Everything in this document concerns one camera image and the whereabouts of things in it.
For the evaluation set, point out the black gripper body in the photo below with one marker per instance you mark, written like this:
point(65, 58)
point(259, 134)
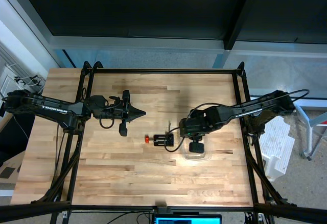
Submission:
point(120, 111)
point(196, 146)

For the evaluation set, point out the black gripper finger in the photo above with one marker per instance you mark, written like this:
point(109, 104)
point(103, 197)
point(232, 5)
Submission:
point(133, 116)
point(134, 110)

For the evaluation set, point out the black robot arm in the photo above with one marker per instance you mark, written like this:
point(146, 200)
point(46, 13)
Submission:
point(51, 106)
point(230, 113)

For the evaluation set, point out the clear plastic tub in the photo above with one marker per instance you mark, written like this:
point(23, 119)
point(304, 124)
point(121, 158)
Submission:
point(196, 157)

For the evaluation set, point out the black clamp with red knob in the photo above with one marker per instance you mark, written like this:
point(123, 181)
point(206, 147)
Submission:
point(161, 141)

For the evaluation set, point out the laptop screen with blue edge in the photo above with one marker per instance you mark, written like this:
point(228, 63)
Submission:
point(186, 220)

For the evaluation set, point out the white foam packing block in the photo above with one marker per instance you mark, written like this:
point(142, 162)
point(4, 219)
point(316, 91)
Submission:
point(276, 152)

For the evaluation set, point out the power strip with plugs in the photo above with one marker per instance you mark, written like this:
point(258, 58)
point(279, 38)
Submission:
point(25, 81)

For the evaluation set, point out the grey metal stand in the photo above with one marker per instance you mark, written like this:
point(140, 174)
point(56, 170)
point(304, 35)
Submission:
point(309, 132)

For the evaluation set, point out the brown cardboard box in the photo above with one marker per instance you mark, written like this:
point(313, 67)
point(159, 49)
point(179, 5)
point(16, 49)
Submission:
point(15, 162)

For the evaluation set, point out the black room column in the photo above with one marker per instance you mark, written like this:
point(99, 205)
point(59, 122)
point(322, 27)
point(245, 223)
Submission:
point(233, 30)

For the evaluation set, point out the black metal table frame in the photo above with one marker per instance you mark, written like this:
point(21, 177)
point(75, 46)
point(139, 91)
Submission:
point(163, 71)

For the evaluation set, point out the black low camera mount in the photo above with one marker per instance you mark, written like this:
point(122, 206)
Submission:
point(162, 209)

